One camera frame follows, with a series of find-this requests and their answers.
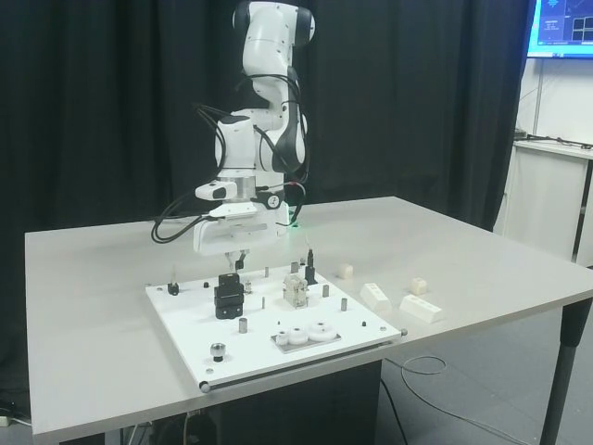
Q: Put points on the white medium gear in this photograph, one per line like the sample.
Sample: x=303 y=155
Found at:
x=296 y=336

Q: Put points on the large metal round peg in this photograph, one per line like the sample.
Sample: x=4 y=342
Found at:
x=242 y=324

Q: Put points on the flat white mounting plate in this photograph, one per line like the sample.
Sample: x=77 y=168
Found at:
x=234 y=211

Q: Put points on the metal BNC plug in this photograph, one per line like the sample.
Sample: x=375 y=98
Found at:
x=248 y=287

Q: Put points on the clear Ethernet plug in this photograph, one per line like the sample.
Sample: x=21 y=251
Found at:
x=172 y=277

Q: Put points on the black box under table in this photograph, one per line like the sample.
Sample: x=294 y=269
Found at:
x=301 y=408

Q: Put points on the white task board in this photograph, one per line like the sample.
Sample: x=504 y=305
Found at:
x=194 y=324

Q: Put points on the dark grey table leg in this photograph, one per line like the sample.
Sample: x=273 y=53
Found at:
x=563 y=371

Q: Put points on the beige waterproof plug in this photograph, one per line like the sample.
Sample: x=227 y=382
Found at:
x=295 y=292

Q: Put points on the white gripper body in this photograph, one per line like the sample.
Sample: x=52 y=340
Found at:
x=231 y=238

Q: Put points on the blue screen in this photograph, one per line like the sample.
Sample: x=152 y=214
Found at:
x=560 y=28

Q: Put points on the white large gear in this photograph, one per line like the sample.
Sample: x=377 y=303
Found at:
x=320 y=331

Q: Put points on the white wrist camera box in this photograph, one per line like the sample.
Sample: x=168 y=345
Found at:
x=213 y=191

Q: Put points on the long white peg holder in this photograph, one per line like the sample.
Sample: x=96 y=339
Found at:
x=376 y=299
x=421 y=309

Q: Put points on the black curtain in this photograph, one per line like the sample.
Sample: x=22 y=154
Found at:
x=92 y=92

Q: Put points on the white power strip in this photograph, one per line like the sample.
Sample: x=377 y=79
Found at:
x=4 y=421

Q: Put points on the white small gear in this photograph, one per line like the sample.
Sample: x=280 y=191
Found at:
x=281 y=337

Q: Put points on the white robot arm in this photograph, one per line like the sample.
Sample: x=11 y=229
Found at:
x=266 y=46

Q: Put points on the black D-SUB plug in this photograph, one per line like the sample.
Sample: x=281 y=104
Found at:
x=228 y=296

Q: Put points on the metal bolt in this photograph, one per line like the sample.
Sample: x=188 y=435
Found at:
x=217 y=350

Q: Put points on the small white holder block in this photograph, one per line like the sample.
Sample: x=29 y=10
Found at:
x=418 y=285
x=345 y=271

